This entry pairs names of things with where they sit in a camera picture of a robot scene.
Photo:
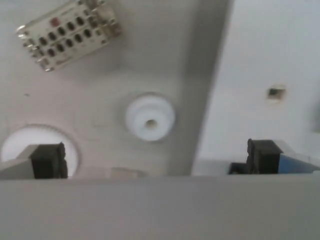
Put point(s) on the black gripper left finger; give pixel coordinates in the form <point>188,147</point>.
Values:
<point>47,161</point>

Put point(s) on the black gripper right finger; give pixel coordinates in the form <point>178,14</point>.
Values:
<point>265,157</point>

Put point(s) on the white large gear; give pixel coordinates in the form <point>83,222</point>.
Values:
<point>72,152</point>

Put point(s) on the white medium gear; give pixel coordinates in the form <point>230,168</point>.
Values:
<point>150,117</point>

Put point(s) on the white task board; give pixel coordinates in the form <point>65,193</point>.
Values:
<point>262,62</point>

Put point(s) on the beige multi-pin plug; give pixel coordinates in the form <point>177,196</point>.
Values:
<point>67,35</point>

